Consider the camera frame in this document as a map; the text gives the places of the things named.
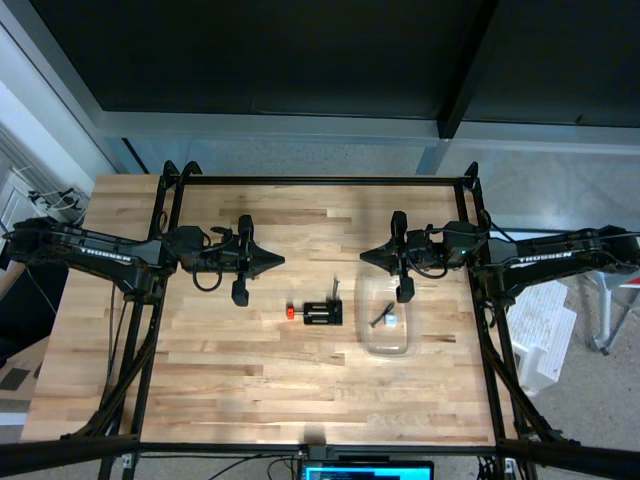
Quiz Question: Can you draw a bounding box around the laptop screen with blue edge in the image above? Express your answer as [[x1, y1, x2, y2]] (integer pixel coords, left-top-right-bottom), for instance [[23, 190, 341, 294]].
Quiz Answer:
[[299, 459, 435, 480]]

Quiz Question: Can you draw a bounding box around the gray metal stand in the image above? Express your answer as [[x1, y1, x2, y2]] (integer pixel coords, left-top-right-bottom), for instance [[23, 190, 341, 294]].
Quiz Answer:
[[579, 269, 640, 357]]

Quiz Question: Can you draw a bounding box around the black clamp with red knob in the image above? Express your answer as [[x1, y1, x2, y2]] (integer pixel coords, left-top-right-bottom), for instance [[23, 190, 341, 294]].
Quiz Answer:
[[286, 301, 345, 328]]

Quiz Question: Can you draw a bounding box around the black metal frame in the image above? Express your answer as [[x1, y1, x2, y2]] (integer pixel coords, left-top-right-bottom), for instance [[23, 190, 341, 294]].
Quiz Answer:
[[0, 159, 640, 480]]

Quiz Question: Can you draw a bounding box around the white foam packaging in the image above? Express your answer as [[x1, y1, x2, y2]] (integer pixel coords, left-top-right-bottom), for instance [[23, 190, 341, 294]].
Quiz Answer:
[[508, 279, 577, 399]]

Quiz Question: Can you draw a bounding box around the clear plastic container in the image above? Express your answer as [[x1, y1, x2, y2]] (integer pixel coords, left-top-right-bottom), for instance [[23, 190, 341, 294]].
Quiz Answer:
[[354, 275, 420, 360]]

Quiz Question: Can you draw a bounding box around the USB-C connector with braided cable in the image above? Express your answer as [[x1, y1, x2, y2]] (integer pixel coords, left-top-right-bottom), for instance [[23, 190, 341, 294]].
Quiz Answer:
[[369, 301, 397, 330]]

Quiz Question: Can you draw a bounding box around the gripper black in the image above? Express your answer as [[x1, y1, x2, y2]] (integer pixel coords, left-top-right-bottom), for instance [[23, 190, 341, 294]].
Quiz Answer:
[[359, 210, 446, 304], [202, 214, 286, 307]]

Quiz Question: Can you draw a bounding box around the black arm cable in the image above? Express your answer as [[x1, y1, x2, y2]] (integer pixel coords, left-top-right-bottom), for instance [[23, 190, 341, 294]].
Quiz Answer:
[[192, 225, 235, 293], [402, 224, 501, 281]]

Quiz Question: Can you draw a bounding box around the black and white cable bundle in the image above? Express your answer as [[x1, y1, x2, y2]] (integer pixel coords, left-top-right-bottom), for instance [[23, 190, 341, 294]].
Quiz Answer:
[[24, 185, 86, 214]]

